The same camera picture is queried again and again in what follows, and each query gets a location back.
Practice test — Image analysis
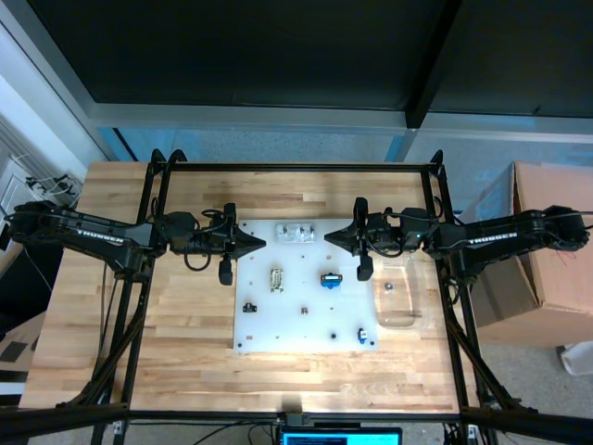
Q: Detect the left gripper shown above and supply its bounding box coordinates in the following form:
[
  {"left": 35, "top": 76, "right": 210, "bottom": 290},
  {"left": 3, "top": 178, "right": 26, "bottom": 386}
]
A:
[{"left": 208, "top": 202, "right": 268, "bottom": 261}]

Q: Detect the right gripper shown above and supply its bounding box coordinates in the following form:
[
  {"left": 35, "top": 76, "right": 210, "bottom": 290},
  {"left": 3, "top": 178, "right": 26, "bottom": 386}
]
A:
[{"left": 323, "top": 196, "right": 382, "bottom": 257}]

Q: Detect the clear plastic container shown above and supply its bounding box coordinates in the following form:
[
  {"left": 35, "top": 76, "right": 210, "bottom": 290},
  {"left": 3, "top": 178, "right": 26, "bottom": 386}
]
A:
[{"left": 372, "top": 256, "right": 419, "bottom": 331}]

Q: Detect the clear holder block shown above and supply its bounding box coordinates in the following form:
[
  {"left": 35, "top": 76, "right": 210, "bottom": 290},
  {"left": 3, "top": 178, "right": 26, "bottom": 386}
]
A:
[{"left": 274, "top": 222, "right": 318, "bottom": 245}]

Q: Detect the white task board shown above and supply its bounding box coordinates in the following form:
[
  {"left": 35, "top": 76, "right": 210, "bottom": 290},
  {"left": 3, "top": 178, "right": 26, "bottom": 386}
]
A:
[{"left": 231, "top": 218, "right": 381, "bottom": 356}]

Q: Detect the blue screen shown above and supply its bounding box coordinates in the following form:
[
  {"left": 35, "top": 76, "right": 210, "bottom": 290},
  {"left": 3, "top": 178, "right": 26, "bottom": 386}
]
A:
[{"left": 276, "top": 426, "right": 404, "bottom": 445}]

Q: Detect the cardboard box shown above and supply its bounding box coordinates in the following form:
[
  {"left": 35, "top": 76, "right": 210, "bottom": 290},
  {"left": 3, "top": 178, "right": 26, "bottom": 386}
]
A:
[{"left": 456, "top": 159, "right": 593, "bottom": 350}]

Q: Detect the black frame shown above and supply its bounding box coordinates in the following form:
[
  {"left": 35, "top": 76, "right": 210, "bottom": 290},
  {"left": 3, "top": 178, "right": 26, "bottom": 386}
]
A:
[{"left": 0, "top": 147, "right": 548, "bottom": 445}]

